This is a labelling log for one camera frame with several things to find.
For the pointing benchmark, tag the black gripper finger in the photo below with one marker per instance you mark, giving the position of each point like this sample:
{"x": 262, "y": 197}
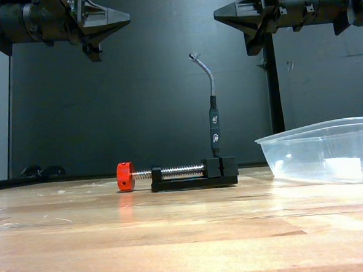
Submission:
{"x": 248, "y": 25}
{"x": 98, "y": 33}
{"x": 97, "y": 14}
{"x": 247, "y": 7}

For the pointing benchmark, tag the black USB-C socket adapter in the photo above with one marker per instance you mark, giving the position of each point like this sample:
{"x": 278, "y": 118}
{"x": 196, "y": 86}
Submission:
{"x": 215, "y": 138}

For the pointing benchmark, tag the clear plastic tub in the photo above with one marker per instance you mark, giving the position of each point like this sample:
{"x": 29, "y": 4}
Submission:
{"x": 294, "y": 163}

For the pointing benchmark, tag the black clamp with red knob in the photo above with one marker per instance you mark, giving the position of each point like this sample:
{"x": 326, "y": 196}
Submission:
{"x": 184, "y": 182}

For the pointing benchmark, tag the black upright post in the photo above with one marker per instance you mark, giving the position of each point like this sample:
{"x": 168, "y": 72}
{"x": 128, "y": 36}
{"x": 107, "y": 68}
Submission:
{"x": 274, "y": 90}

